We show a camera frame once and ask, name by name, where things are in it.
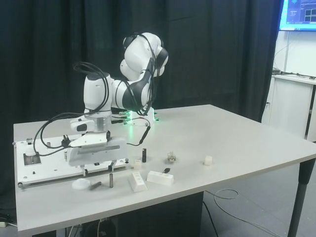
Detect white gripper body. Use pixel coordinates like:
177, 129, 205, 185
67, 137, 128, 167

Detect white peg holder block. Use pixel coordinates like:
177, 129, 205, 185
146, 170, 175, 185
128, 171, 149, 192

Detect white large gear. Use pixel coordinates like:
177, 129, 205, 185
72, 179, 92, 191

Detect white task board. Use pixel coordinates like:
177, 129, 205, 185
12, 137, 130, 191

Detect thin black rod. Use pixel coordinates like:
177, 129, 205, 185
138, 125, 152, 145

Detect black control box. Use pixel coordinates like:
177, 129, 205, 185
108, 191, 204, 237

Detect black curtains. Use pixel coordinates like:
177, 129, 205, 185
0, 0, 282, 125

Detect white cabinet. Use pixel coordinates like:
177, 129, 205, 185
261, 73, 316, 143

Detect black table leg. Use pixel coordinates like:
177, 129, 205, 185
294, 155, 313, 237

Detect blue screen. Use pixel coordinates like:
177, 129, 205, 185
278, 0, 316, 32

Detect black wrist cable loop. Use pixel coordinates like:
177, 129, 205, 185
34, 112, 86, 157

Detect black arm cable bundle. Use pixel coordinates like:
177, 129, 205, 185
73, 32, 161, 117

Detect black floor cable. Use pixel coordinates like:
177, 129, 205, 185
202, 201, 224, 237

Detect grey floor cable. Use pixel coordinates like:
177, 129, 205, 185
202, 189, 316, 237

